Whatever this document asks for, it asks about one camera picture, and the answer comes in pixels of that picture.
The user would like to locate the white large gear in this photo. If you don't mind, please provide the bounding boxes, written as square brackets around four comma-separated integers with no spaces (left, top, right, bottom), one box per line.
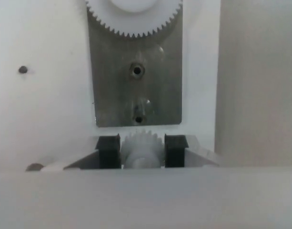
[85,0,184,40]

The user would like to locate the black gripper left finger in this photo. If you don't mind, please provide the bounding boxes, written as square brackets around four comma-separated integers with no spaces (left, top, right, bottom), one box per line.
[63,135,121,170]

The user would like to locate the white small gear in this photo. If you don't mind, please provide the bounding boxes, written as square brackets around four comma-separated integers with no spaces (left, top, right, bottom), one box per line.
[121,128,165,170]

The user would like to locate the white task board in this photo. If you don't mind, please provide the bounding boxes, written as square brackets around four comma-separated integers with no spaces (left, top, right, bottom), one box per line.
[0,0,220,172]

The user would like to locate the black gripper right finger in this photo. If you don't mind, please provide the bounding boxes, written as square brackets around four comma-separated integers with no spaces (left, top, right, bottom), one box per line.
[164,134,220,168]

